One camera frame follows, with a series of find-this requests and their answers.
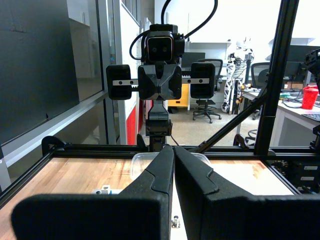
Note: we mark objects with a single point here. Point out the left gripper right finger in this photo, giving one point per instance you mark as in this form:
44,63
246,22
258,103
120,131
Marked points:
250,217

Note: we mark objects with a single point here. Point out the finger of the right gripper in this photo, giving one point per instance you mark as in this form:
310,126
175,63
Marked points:
148,85
172,85

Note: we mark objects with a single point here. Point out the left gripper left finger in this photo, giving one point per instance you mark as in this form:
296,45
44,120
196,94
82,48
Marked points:
100,217

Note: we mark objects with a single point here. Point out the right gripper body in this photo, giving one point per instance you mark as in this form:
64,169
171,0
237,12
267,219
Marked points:
120,82

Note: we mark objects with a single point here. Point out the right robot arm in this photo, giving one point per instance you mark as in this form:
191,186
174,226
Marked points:
158,127

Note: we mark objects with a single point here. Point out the yellow cabinet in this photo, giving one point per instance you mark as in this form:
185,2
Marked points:
180,106

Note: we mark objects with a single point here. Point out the blue socket block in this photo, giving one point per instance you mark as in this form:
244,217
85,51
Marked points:
106,187

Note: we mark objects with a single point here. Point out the black monitor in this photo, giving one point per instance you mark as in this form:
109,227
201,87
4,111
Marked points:
297,57
195,58

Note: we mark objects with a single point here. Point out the black office chair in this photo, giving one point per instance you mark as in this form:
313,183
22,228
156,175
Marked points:
260,75
205,102

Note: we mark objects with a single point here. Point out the white humanoid figure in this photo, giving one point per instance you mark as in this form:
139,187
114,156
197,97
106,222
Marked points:
231,75

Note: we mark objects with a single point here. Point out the clear plastic container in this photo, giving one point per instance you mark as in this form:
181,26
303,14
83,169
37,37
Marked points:
138,162

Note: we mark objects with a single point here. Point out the black control box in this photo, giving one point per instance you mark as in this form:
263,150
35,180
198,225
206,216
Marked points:
306,172

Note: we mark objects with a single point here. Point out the small steel fitting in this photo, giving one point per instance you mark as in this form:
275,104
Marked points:
176,222

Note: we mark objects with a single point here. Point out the white desk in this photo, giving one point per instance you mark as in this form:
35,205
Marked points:
290,120

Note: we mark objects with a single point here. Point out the red cup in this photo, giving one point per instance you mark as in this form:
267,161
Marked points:
310,98

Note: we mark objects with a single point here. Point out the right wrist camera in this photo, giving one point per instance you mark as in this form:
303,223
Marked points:
160,50

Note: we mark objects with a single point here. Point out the black frame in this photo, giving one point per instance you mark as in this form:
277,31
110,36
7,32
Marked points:
275,75

